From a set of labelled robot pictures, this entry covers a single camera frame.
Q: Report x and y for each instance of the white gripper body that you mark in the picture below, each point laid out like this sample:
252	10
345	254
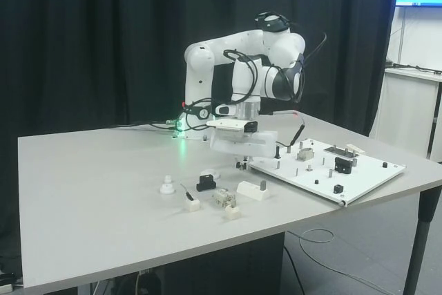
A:
255	144

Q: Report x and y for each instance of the metal BNC plug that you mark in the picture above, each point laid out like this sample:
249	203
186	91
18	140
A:
242	167

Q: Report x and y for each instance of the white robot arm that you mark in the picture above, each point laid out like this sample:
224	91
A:
200	77

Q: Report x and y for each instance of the white large gear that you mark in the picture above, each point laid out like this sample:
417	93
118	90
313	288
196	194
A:
214	172

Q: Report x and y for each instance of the white peg holder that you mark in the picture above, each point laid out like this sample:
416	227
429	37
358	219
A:
249	190

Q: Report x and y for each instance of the metal square peg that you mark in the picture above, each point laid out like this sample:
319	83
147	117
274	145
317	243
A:
264	185

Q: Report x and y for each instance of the grey metal plug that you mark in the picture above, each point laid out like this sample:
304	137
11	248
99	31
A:
223	198

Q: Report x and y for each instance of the black D-SUB plug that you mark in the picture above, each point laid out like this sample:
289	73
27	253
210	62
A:
206	183

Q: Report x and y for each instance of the small white plug holder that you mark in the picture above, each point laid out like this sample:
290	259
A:
191	206
232	213

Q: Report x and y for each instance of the white small gear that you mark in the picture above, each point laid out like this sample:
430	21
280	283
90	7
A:
168	178

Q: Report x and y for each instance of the white medium gear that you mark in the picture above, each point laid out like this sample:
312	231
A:
166	189

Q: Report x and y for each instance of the white task board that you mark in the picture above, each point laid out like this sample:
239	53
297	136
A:
362	181

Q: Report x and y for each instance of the white cabinet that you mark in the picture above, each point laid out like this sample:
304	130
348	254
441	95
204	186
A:
407	108

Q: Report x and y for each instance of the black curtain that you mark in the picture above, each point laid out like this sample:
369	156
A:
103	32

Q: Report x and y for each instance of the black table leg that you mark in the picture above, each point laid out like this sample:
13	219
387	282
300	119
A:
419	239

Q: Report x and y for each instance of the white power strip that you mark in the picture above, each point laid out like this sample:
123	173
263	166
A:
7	286

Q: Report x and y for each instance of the flat white mount plate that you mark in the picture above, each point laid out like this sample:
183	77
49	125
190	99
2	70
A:
226	125

